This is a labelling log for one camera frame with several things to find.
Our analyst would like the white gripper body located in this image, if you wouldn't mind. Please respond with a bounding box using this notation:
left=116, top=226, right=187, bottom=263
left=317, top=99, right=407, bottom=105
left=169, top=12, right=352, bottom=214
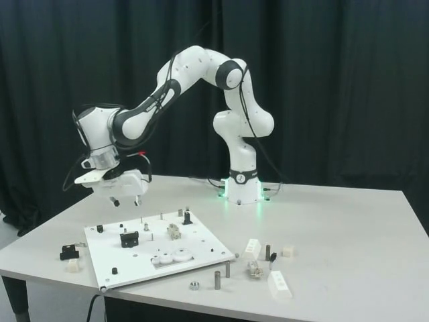
left=93, top=169, right=149, bottom=200

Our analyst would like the white task board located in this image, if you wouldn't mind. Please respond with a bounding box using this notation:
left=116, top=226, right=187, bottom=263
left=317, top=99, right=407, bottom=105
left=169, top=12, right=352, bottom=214
left=82, top=207, right=236, bottom=293

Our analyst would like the black D-SUB plug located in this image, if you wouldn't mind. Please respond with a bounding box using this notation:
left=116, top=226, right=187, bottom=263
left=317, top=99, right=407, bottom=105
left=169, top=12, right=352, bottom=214
left=59, top=242, right=86, bottom=261

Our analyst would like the white large gear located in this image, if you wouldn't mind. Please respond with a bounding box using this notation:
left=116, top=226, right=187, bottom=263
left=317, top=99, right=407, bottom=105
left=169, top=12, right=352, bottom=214
left=172, top=248, right=194, bottom=264

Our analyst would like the long white holder with holes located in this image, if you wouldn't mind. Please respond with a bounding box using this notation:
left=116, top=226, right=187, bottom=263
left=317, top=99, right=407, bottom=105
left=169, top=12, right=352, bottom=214
left=267, top=270, right=294, bottom=299
left=243, top=237, right=263, bottom=261

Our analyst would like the black table leg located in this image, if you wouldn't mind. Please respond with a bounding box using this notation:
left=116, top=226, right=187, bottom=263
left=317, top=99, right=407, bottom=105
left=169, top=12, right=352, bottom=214
left=1, top=275, right=28, bottom=322

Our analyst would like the black curtain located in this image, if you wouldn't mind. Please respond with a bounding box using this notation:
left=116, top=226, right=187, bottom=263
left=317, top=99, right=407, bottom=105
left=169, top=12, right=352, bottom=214
left=0, top=0, right=429, bottom=237

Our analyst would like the black camera cable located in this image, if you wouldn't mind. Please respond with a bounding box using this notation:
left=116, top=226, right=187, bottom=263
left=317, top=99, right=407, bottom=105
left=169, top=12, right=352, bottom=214
left=62, top=147, right=93, bottom=193

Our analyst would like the black base cable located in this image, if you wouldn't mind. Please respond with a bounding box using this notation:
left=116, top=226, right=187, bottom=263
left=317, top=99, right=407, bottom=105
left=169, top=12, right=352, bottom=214
left=190, top=176, right=225, bottom=189
left=262, top=182, right=284, bottom=196

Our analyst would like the black cable under table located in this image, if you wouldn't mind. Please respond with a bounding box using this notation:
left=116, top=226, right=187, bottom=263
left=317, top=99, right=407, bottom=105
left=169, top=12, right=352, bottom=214
left=87, top=290, right=105, bottom=322

